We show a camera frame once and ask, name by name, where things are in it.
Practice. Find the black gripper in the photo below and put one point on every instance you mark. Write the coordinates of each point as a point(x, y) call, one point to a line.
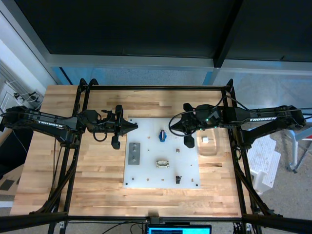
point(118, 126)
point(191, 126)

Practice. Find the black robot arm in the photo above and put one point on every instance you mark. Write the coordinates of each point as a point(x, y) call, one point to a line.
point(263, 119)
point(48, 123)

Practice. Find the blue connector holder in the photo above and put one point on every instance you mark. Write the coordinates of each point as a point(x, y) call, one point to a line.
point(162, 139)

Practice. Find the beige multi-pin connector housing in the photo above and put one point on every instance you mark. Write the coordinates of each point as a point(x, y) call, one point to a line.
point(162, 163)

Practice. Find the black USB socket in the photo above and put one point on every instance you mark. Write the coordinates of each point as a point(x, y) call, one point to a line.
point(177, 177)

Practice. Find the white foam block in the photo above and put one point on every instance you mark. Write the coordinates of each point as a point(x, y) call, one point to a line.
point(205, 140)

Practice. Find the grey metal plate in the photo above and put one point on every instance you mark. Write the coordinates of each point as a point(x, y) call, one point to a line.
point(130, 156)

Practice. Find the clear plastic tub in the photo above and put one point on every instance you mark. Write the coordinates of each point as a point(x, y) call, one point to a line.
point(207, 148)

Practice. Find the white task board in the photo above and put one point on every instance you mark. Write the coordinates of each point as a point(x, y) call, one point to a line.
point(151, 156)

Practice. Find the white styrofoam packaging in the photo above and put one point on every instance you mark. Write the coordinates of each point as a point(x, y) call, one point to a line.
point(265, 170)

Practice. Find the laptop screen with blue edge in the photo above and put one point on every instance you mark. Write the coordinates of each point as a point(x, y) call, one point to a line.
point(178, 230)

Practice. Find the grey metal stand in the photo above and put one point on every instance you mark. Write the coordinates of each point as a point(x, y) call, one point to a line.
point(295, 153)

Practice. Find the brown cardboard box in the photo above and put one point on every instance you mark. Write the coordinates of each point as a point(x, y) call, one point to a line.
point(17, 173)

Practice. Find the small black camera box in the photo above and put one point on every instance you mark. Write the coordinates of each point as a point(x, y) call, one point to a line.
point(156, 220)

